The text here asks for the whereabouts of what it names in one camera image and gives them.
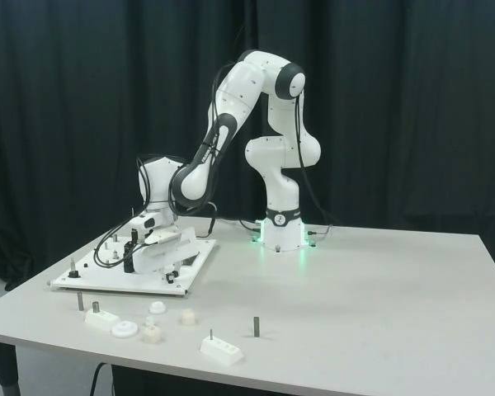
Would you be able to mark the metal BNC plug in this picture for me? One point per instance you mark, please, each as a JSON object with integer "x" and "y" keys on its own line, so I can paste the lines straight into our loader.
{"x": 115, "y": 254}

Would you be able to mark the white small gear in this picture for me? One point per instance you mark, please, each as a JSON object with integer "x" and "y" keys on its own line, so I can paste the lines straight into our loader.
{"x": 149, "y": 321}

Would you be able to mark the black under-table cabinet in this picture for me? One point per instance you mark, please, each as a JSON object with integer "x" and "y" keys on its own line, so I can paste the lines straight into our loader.
{"x": 148, "y": 385}

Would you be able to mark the cream round-topped plug holder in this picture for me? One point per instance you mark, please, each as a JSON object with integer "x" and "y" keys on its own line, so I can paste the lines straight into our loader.
{"x": 188, "y": 317}

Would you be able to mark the black D-SUB plug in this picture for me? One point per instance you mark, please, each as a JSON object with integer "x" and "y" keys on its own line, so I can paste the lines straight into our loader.
{"x": 128, "y": 260}

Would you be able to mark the white large gear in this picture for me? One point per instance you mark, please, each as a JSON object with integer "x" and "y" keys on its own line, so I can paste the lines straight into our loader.
{"x": 124, "y": 330}

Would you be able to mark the white holder with holes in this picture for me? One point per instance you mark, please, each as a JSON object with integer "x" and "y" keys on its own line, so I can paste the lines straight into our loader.
{"x": 221, "y": 351}

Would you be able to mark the dark table leg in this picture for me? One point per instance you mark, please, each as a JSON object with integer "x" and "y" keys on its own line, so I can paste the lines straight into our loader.
{"x": 2, "y": 371}

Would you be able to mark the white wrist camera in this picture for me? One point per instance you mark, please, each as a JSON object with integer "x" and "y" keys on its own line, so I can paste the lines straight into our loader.
{"x": 144, "y": 222}

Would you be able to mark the white task board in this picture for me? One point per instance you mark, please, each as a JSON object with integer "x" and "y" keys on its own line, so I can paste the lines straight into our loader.
{"x": 107, "y": 280}

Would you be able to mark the black silver-tipped plug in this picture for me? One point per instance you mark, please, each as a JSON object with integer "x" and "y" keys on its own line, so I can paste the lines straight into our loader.
{"x": 72, "y": 273}

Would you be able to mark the black curtain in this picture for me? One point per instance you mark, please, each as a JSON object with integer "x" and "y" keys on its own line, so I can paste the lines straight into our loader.
{"x": 66, "y": 82}

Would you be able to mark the white peg holder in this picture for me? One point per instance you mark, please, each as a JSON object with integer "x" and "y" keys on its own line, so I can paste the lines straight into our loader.
{"x": 103, "y": 321}

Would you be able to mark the dark metal square peg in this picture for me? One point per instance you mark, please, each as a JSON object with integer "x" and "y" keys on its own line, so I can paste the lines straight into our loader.
{"x": 256, "y": 326}

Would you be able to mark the white medium gear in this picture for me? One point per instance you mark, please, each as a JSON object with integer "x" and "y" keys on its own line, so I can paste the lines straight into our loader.
{"x": 158, "y": 308}

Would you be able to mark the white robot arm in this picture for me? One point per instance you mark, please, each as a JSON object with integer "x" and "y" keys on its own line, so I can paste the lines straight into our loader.
{"x": 280, "y": 177}

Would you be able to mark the cream square plug holder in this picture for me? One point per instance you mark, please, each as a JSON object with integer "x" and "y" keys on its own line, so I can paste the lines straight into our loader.
{"x": 153, "y": 335}

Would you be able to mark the thick metal round peg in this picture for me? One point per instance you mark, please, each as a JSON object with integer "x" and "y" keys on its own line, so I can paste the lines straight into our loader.
{"x": 95, "y": 307}

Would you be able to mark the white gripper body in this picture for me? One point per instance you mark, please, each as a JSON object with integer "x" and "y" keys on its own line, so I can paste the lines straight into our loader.
{"x": 156, "y": 257}

